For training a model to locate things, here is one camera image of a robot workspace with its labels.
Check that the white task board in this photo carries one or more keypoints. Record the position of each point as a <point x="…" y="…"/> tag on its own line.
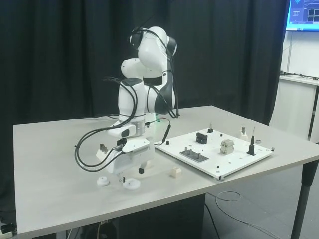
<point x="224" y="164"/>

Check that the small white holder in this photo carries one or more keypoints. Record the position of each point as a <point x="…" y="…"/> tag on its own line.
<point x="244" y="135"/>

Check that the white power strip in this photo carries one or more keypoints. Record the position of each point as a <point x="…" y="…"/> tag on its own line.
<point x="5" y="234"/>

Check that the small black plug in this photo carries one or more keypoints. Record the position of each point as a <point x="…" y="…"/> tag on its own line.
<point x="210" y="130"/>

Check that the white large gear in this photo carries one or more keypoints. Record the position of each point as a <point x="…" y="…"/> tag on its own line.
<point x="132" y="185"/>

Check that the white cabinet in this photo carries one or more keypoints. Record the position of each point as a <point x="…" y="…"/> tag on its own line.
<point x="294" y="109"/>

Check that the blue screen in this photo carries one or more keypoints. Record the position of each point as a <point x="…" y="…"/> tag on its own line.
<point x="302" y="15"/>

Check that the large black box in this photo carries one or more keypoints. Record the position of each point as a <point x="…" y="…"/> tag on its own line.
<point x="162" y="216"/>

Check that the black curtain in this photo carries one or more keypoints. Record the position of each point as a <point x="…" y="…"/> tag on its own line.
<point x="62" y="62"/>

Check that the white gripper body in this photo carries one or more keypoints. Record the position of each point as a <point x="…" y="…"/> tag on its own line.
<point x="134" y="160"/>

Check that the black table leg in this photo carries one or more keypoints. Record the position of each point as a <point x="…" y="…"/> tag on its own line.
<point x="302" y="199"/>

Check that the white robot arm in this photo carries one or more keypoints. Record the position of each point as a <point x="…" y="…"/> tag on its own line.
<point x="152" y="54"/>

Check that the white peg holder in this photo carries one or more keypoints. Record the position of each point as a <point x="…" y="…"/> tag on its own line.
<point x="99" y="155"/>

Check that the metal square peg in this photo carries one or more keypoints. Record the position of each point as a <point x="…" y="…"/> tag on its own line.
<point x="101" y="147"/>

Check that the white medium gear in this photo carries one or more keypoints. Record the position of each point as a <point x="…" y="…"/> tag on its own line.
<point x="102" y="181"/>

